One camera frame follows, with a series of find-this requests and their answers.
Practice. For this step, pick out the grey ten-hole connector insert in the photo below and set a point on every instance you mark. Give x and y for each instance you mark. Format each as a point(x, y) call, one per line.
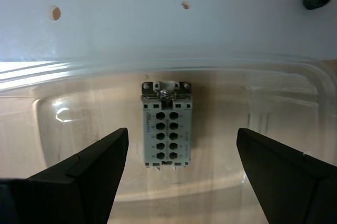
point(166, 129)

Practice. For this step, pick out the clear plastic tub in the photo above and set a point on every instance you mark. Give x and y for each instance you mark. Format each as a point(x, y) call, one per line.
point(79, 102)

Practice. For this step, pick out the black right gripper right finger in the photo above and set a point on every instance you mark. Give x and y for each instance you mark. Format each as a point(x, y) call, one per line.
point(295, 189)

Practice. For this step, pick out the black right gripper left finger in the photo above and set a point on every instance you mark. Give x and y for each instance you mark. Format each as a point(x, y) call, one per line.
point(65, 195)

